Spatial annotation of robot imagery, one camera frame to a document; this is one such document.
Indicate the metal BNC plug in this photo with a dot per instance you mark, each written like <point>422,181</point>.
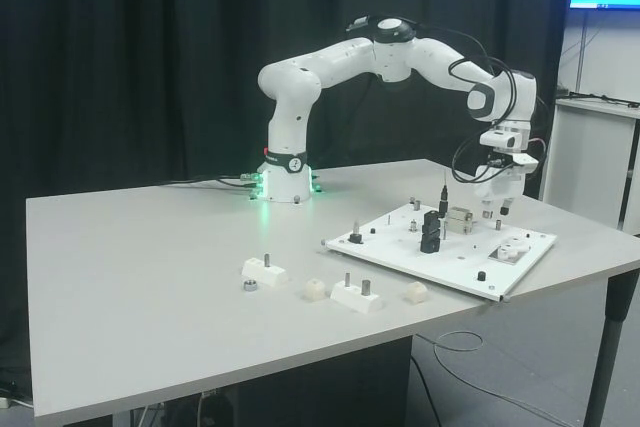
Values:
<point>413,225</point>

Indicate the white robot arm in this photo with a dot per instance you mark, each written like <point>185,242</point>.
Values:
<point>350,54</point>

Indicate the cream hollow cube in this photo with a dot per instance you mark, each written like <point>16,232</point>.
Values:
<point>417,293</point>
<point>315,290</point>

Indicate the white square peg holder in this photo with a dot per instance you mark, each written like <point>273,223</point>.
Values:
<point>265,274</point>

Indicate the thin black rod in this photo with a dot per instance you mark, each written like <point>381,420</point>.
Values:
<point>444,204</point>

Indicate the metal square peg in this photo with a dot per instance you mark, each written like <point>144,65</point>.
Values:
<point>267,260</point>

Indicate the black curtain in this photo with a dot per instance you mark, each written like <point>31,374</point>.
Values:
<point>150,47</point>

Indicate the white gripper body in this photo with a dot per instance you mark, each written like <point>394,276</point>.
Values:
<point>500,184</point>

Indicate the black waterproof plug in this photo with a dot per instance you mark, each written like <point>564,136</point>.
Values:
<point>481,276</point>

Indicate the black table leg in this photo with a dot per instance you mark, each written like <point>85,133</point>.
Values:
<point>607,357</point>

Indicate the metal thin round peg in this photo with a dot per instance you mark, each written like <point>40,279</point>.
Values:
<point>345,279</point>

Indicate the white large gear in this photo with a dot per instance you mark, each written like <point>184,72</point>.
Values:
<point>519,245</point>

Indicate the white cabinet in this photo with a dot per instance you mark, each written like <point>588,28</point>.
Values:
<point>585,162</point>

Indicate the white task board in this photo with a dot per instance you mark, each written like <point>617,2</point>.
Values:
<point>390,257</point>

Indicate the black D-SUB plug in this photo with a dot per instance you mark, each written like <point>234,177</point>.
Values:
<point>431,234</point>

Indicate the metal thick round peg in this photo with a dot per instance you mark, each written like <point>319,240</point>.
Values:
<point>366,288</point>

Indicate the white round peg holder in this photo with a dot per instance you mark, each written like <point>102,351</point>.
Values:
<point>357,302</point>

